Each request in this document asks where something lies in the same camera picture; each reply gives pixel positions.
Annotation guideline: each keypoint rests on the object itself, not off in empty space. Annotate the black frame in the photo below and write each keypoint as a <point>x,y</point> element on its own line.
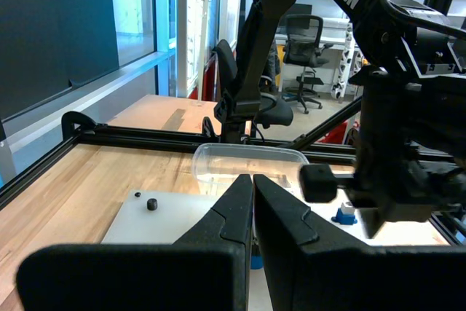
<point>145,140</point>

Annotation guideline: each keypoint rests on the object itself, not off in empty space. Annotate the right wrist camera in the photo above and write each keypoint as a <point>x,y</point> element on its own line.
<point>437,67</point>

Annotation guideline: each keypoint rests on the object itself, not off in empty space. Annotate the short dark peg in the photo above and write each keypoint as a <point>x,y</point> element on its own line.
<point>152,204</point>

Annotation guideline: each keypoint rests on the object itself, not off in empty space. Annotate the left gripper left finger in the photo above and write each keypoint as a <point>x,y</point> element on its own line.
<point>145,274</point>

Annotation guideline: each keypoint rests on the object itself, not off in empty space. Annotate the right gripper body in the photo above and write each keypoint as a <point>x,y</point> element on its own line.
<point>411,136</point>

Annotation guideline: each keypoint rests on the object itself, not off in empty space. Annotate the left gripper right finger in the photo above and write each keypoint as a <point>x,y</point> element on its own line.
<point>364,278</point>

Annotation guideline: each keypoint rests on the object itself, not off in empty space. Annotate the wooden desk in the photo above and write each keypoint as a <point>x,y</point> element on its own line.
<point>156,114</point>

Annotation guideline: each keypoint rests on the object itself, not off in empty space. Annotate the clear plastic container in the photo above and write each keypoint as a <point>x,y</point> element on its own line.
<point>218,160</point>

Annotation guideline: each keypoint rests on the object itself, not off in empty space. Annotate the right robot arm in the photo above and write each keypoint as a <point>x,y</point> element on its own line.
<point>269,34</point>

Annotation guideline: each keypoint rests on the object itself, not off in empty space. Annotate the black padded office chair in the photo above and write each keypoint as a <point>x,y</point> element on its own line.
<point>227,59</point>

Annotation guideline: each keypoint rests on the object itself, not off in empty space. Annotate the white task board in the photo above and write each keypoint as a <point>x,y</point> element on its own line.
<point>164,220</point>

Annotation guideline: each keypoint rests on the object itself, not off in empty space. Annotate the blue socket block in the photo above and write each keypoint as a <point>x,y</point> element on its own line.
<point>344,216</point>
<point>256,260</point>

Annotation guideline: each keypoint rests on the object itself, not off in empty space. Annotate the black mesh office chair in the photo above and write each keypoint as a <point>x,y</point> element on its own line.
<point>304,52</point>

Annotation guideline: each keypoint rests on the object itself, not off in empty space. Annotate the black block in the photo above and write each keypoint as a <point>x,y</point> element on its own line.
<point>318,183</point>

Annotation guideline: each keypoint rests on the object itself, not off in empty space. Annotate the window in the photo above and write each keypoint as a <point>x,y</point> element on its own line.
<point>134,12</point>

